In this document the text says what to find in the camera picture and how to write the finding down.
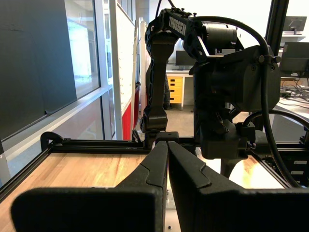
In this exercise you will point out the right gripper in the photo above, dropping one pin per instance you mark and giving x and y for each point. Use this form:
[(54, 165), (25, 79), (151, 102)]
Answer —
[(217, 145)]

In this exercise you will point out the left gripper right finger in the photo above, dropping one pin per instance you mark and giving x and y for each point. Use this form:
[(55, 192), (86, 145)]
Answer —
[(241, 210)]

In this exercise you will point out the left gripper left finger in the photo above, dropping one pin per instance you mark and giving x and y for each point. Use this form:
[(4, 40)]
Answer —
[(96, 210)]

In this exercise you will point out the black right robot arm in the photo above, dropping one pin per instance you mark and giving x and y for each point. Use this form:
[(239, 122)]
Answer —
[(157, 84)]

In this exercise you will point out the yellow drawer cabinet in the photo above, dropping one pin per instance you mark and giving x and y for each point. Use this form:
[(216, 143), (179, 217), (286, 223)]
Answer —
[(175, 90)]

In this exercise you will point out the grey window ledge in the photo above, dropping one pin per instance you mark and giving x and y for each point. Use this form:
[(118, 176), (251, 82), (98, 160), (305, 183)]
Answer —
[(48, 123)]

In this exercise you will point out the white desk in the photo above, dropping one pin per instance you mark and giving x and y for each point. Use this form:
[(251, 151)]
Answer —
[(178, 72)]

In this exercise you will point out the black computer monitor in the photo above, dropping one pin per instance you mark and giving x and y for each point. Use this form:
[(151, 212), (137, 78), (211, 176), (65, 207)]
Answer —
[(295, 23), (183, 58), (297, 58)]

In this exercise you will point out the white partition panel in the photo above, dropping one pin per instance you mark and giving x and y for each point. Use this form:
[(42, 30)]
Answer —
[(123, 60), (142, 60)]

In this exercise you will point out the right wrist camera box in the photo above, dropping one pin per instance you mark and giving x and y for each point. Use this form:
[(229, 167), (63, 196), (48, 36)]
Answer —
[(246, 130)]

